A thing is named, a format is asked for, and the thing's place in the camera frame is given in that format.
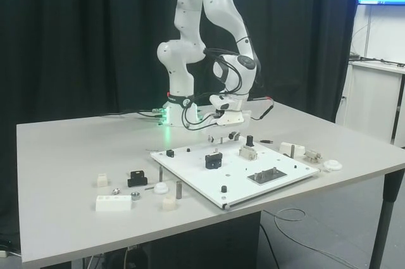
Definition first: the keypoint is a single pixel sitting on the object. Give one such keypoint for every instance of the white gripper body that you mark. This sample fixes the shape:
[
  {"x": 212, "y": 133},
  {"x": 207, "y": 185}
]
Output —
[{"x": 232, "y": 118}]

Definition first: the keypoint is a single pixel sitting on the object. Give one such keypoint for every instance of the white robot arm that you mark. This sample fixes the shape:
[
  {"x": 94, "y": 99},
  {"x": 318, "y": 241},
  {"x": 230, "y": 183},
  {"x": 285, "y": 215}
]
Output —
[{"x": 183, "y": 28}]

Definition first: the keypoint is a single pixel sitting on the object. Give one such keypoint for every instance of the thin metal round peg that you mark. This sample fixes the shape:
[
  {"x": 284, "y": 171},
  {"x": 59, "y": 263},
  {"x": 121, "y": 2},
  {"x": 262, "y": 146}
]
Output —
[{"x": 160, "y": 173}]

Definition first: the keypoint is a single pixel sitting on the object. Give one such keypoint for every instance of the white holder with peg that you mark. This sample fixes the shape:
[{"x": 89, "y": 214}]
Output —
[{"x": 292, "y": 149}]

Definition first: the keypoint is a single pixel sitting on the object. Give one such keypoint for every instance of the thick metal round peg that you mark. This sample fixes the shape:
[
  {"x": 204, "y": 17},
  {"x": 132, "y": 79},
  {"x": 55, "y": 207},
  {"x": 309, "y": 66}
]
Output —
[{"x": 179, "y": 190}]

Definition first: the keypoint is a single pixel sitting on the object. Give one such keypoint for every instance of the cream round holder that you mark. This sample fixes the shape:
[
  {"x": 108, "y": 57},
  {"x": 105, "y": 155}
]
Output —
[{"x": 168, "y": 203}]

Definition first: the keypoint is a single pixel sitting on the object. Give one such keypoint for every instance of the black upright plug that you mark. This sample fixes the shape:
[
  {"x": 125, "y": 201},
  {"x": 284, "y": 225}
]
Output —
[{"x": 250, "y": 140}]

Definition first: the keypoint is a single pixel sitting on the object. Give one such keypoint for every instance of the small black plug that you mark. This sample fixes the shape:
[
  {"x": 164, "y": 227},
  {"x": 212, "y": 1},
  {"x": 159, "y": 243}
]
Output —
[{"x": 266, "y": 140}]

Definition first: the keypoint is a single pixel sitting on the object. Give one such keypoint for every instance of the thin black rod red tag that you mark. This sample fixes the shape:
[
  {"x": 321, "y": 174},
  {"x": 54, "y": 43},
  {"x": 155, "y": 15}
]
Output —
[{"x": 269, "y": 109}]

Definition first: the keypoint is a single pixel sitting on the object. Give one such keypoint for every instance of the white task board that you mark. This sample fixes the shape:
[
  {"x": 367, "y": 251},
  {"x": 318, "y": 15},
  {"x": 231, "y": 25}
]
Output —
[{"x": 196, "y": 180}]

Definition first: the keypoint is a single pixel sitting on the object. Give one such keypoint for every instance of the white small gear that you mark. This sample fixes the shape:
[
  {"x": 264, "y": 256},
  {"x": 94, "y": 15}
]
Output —
[{"x": 160, "y": 188}]

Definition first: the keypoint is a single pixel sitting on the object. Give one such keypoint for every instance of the cream waterproof plug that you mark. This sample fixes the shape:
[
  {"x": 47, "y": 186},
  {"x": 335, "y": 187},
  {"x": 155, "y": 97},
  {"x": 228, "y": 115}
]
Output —
[{"x": 313, "y": 156}]

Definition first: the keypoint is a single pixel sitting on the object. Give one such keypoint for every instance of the black D-SUB plug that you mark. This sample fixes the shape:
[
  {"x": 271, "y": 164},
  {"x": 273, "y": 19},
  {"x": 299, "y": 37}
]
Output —
[{"x": 137, "y": 181}]

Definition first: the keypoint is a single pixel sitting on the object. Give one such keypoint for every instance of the metal nut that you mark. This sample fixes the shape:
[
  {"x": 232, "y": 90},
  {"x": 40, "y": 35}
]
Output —
[{"x": 136, "y": 195}]

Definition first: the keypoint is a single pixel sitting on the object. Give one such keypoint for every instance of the white large gear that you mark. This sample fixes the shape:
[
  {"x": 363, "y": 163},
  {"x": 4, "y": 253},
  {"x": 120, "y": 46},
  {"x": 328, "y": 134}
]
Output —
[{"x": 332, "y": 166}]

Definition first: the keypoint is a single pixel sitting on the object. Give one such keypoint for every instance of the metal BNC plug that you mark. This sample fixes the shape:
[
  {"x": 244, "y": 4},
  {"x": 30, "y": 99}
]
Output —
[{"x": 116, "y": 191}]

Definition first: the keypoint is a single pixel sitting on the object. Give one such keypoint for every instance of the small cream cube holder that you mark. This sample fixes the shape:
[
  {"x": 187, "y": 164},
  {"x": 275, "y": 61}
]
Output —
[{"x": 102, "y": 179}]

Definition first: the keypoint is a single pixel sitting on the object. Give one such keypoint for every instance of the long white holder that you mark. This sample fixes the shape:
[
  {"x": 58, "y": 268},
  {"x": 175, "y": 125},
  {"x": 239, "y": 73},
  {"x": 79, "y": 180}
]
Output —
[{"x": 113, "y": 203}]

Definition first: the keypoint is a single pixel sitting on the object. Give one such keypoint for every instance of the black curtains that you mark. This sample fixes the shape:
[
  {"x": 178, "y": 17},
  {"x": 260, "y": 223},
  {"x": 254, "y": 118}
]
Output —
[{"x": 79, "y": 28}]

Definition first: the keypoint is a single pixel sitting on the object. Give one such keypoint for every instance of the black table leg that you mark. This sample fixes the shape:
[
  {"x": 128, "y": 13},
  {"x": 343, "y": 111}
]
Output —
[{"x": 384, "y": 218}]

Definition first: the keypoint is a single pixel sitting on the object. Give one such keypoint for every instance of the white power strip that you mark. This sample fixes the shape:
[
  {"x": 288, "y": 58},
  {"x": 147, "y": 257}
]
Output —
[{"x": 3, "y": 253}]

